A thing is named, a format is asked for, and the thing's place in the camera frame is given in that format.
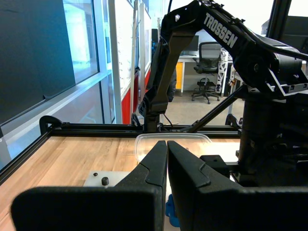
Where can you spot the yellow cabinet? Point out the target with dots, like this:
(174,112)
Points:
(179,74)

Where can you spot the black aluminium frame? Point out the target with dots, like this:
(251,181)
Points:
(96,130)

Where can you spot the black computer monitor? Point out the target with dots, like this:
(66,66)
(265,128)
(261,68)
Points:
(193,45)

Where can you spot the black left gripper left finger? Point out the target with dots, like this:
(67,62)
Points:
(96,209)

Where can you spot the small black set screw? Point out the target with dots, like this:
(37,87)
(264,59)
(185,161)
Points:
(105,181)

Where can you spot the clear plastic tub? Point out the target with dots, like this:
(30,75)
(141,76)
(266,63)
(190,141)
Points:
(144,144)

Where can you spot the white lattice structure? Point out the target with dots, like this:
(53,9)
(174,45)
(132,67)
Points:
(222,69)

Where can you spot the white desk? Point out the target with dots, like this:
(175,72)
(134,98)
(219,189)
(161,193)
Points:
(188,57)

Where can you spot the black office chair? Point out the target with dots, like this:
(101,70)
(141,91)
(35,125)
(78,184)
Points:
(208,65)

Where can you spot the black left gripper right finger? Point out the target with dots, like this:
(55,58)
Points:
(228,209)

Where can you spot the blue block with screws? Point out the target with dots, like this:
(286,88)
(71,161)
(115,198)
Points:
(170,209)

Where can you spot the red partition panel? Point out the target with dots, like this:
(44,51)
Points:
(126,108)
(136,93)

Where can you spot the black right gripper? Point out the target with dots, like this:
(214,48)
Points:
(269,166)

